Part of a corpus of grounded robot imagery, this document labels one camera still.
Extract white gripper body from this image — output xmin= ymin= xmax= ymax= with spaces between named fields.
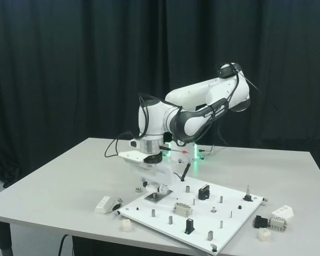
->
xmin=123 ymin=159 xmax=177 ymax=185

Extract white small gear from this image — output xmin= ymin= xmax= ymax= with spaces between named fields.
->
xmin=119 ymin=218 xmax=133 ymax=231

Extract thin black rod red tag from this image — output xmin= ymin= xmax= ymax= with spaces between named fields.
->
xmin=158 ymin=145 xmax=192 ymax=182

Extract flat white wrist plate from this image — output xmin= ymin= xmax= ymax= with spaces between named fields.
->
xmin=117 ymin=150 xmax=147 ymax=164

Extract white task board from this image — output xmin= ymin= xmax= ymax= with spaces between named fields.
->
xmin=119 ymin=181 xmax=267 ymax=253

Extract white holder with holes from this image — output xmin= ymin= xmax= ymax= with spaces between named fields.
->
xmin=93 ymin=196 xmax=112 ymax=214
xmin=271 ymin=205 xmax=294 ymax=221

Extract black D-SUB plug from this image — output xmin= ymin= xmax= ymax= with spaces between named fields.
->
xmin=253 ymin=214 xmax=284 ymax=229

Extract black curtains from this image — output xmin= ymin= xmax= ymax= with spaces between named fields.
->
xmin=0 ymin=0 xmax=320 ymax=189

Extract dark table leg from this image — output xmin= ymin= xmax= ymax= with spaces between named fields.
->
xmin=0 ymin=219 xmax=12 ymax=256

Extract silver wrist ring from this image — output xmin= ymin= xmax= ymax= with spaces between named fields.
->
xmin=138 ymin=138 xmax=161 ymax=155

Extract black cable loop at wrist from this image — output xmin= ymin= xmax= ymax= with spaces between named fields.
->
xmin=104 ymin=130 xmax=140 ymax=158

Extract grey cable at arm foot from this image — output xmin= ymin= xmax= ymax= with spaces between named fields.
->
xmin=198 ymin=145 xmax=230 ymax=156

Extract black cable under table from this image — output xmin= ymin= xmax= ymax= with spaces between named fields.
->
xmin=59 ymin=234 xmax=73 ymax=256

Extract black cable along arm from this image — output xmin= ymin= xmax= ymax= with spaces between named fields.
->
xmin=138 ymin=61 xmax=265 ymax=134

